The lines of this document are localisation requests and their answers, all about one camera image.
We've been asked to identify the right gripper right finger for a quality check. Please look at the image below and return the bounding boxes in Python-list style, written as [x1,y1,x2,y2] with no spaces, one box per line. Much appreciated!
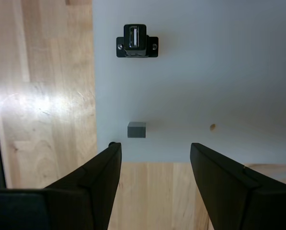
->
[190,143,286,230]

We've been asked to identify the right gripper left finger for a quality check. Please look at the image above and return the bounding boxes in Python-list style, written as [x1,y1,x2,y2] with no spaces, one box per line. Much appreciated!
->
[0,142,123,230]

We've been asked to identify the short gray square bar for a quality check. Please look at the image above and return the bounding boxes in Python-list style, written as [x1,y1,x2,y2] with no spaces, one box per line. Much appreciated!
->
[127,121,147,139]

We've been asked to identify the white taskboard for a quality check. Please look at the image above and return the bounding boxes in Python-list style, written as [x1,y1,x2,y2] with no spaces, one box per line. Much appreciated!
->
[92,0,286,166]

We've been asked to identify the black USB socket mount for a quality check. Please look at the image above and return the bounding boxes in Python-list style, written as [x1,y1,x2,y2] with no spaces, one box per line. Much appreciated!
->
[115,23,159,59]

